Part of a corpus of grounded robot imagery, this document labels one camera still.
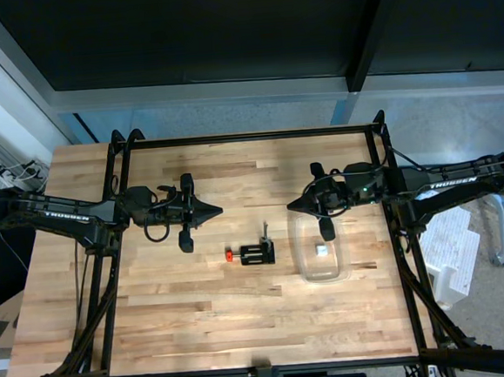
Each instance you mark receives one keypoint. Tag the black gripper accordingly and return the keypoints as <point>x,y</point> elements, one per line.
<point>335,195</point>
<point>187,211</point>

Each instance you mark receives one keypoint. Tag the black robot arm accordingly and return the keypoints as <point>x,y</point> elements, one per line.
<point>62,214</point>
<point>444,188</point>

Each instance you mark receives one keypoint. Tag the white foam block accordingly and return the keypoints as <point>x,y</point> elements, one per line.
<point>321,250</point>

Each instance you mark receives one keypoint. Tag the orange vise knob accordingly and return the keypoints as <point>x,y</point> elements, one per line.
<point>229,255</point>

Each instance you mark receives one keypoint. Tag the clear plastic tub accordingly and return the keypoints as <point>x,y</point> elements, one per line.
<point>320,272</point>

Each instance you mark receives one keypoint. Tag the black metal vise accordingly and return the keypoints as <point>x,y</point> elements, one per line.
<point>257,256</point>

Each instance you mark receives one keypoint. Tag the white foam packaging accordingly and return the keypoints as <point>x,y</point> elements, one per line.
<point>448,247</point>

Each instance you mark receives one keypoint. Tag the black aluminium frame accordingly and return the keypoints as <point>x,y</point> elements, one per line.
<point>248,137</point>

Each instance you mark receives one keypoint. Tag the black table-level camera mount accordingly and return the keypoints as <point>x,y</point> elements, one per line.
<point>263,371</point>

